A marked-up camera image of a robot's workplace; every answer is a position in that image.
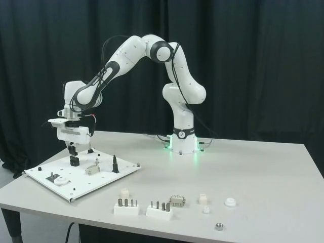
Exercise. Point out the white small gear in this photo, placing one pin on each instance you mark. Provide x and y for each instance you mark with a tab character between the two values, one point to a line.
206	210

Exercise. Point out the widest metal square peg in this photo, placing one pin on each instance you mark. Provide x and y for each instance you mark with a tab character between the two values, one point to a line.
168	206

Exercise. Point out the black curtain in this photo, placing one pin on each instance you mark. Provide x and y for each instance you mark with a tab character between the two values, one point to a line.
253	63

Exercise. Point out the flat white mounting plate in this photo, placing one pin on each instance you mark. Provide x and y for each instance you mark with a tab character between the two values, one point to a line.
57	121

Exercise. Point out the white medium gear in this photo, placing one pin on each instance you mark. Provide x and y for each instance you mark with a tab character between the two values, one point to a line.
231	202

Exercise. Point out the grey rectangular multi-pin plug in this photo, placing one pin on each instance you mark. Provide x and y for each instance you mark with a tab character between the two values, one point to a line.
178	199

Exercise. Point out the wide metal round peg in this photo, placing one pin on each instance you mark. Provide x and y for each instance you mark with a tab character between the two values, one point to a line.
126	202

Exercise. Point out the wide metal square peg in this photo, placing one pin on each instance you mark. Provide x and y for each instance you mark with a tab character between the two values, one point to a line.
163	206

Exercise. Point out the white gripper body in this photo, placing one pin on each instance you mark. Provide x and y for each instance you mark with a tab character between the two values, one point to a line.
73	134

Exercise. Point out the white round peg holder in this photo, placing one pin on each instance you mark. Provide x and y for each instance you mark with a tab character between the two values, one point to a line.
126	210

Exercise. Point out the white small holder block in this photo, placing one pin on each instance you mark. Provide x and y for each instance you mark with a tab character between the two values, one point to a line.
124	193
203	198

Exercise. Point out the white large gear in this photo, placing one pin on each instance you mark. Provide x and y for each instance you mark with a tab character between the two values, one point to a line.
60	181

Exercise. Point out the metal BNC plug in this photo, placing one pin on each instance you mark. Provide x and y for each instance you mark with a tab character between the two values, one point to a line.
96	160

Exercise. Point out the metal hex nut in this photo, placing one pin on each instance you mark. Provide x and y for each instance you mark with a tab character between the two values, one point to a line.
219	226

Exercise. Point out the white task board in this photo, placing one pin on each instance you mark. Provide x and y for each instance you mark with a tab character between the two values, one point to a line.
88	182

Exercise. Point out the white square peg holder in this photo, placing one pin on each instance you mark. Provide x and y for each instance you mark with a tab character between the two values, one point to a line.
159	213

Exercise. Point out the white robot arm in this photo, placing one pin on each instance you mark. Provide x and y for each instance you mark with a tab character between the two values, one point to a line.
182	83

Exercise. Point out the small white camera box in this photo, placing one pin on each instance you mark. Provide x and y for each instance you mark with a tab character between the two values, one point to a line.
60	113

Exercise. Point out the tall black plug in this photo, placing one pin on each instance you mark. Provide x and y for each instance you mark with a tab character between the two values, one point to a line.
115	165

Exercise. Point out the black table leg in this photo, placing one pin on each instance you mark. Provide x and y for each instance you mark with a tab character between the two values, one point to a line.
11	225

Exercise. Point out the widest metal round peg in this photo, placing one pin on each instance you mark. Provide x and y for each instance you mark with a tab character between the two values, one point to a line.
119	203

